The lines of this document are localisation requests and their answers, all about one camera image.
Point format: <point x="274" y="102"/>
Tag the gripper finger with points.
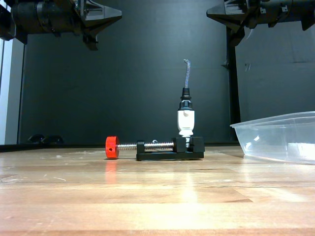
<point x="108" y="12"/>
<point x="220" y="11"/>
<point x="98" y="27"/>
<point x="230" y="26"/>

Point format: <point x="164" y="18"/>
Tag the black power plug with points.
<point x="185" y="103"/>

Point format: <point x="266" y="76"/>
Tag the clear plastic tub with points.
<point x="270" y="137"/>

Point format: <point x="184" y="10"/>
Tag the black clamp with orange knob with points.
<point x="160" y="156"/>

